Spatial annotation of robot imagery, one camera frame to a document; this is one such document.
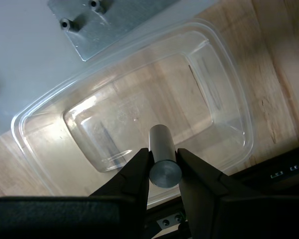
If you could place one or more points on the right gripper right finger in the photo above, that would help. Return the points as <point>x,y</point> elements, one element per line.
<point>201,194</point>

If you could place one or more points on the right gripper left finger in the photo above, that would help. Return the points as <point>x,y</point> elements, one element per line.
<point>134,179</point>

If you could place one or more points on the large metal cylinder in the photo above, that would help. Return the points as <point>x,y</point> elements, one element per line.
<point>165,171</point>

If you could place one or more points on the clear plastic tub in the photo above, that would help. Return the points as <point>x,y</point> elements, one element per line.
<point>139,99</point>

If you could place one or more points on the grey metal plate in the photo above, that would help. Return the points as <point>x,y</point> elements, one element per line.
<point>119,22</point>

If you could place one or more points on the black frame rail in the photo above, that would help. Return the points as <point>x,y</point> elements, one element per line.
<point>263,169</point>

